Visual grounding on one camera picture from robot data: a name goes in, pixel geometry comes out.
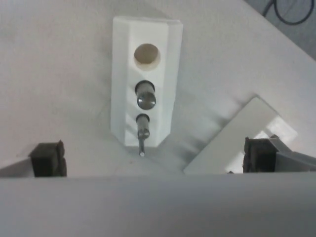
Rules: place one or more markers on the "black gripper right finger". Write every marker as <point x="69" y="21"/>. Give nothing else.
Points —
<point x="261" y="155"/>

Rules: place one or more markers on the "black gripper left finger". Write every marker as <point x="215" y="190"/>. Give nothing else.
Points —
<point x="48" y="159"/>

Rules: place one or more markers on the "white square peg holder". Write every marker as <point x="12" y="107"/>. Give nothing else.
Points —
<point x="234" y="138"/>

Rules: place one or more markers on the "thin metal round peg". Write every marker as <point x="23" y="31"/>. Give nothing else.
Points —
<point x="142" y="149"/>

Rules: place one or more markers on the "small metal round peg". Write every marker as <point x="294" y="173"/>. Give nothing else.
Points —
<point x="143" y="126"/>

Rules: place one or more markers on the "medium metal round peg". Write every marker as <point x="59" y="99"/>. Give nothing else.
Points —
<point x="146" y="97"/>

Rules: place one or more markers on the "white round peg holder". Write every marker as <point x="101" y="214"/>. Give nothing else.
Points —
<point x="148" y="74"/>

